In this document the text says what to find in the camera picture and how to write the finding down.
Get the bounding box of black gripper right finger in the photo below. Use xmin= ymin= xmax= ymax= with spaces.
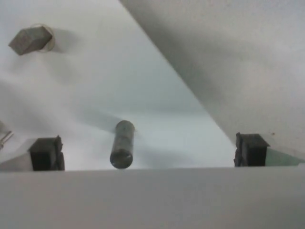
xmin=234 ymin=132 xmax=305 ymax=167

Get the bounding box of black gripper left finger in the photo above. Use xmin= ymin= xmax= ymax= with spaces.
xmin=0 ymin=135 xmax=66 ymax=172

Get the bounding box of thin metal round peg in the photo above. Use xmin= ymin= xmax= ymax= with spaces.
xmin=0 ymin=120 xmax=14 ymax=151

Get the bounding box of white peg holder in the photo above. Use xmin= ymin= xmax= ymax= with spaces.
xmin=0 ymin=0 xmax=239 ymax=172

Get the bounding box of metal square peg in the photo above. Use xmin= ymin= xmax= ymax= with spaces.
xmin=8 ymin=26 xmax=53 ymax=56

